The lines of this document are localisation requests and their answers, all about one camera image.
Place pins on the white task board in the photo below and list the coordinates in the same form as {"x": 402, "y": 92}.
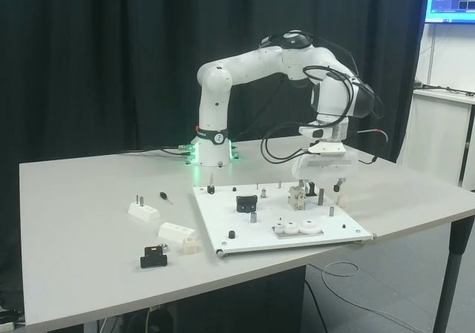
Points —
{"x": 259, "y": 236}

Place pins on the black D-SUB plug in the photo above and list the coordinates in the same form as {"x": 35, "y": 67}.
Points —
{"x": 154, "y": 257}

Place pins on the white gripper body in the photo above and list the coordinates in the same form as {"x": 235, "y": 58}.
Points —
{"x": 326, "y": 168}

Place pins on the thin metal peg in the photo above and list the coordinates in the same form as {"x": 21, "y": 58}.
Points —
{"x": 140, "y": 199}

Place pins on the white power strip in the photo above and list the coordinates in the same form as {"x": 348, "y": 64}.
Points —
{"x": 9, "y": 320}

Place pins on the black plug with metal pin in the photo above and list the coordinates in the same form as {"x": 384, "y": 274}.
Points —
{"x": 165, "y": 196}

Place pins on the black table leg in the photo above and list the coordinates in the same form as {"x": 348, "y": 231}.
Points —
{"x": 449, "y": 273}

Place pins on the dark metal square peg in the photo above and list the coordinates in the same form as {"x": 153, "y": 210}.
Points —
{"x": 321, "y": 196}

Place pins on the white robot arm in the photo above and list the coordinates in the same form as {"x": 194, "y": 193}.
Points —
{"x": 215, "y": 99}

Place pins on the white peg holder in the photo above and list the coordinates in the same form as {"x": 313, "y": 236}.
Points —
{"x": 144, "y": 211}
{"x": 176, "y": 231}

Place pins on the white small gear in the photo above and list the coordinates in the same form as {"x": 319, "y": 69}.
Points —
{"x": 279, "y": 225}

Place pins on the white medium gear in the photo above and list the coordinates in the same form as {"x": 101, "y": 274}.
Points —
{"x": 288, "y": 229}

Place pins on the small white square holder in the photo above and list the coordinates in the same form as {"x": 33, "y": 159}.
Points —
{"x": 190, "y": 246}

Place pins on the white cabinet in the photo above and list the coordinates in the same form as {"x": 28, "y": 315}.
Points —
{"x": 438, "y": 136}

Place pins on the round metal BNC plug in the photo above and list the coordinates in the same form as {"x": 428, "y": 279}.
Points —
{"x": 163, "y": 247}

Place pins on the metal round peg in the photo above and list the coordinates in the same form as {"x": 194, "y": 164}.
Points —
{"x": 253, "y": 217}

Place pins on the black curtain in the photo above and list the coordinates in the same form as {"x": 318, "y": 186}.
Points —
{"x": 111, "y": 51}

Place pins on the metal bolt black head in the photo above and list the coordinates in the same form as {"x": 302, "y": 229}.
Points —
{"x": 211, "y": 186}

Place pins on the white large gear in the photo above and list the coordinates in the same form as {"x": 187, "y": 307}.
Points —
{"x": 310, "y": 227}

